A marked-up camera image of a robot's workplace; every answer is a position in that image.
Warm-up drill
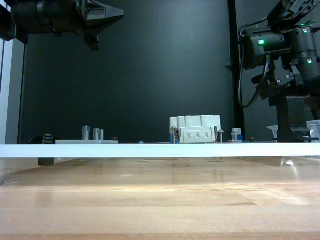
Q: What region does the beige HAN10E hub socket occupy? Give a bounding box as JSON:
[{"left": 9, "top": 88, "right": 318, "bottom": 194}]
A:
[{"left": 169, "top": 114, "right": 225, "bottom": 145}]

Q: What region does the black plastic socket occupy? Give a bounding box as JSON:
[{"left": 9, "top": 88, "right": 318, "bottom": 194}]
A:
[{"left": 272, "top": 96, "right": 320, "bottom": 143}]

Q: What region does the clear plastic tub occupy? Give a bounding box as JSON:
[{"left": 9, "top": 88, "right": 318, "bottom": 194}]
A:
[{"left": 266, "top": 119, "right": 320, "bottom": 140}]

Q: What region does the small silver socket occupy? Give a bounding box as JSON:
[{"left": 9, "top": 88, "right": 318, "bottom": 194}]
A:
[{"left": 231, "top": 127, "right": 244, "bottom": 143}]

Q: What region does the white mounting board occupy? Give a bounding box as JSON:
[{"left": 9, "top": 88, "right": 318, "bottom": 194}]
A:
[{"left": 0, "top": 141, "right": 320, "bottom": 159}]

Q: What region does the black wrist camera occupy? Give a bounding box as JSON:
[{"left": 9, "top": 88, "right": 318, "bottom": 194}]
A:
[{"left": 251, "top": 73, "right": 302, "bottom": 101}]

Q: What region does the black vertical post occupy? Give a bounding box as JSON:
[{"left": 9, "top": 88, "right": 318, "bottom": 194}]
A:
[{"left": 224, "top": 0, "right": 245, "bottom": 144}]

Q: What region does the grey aluminium partition frame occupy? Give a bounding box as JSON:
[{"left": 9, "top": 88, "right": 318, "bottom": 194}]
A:
[{"left": 0, "top": 37, "right": 26, "bottom": 145}]

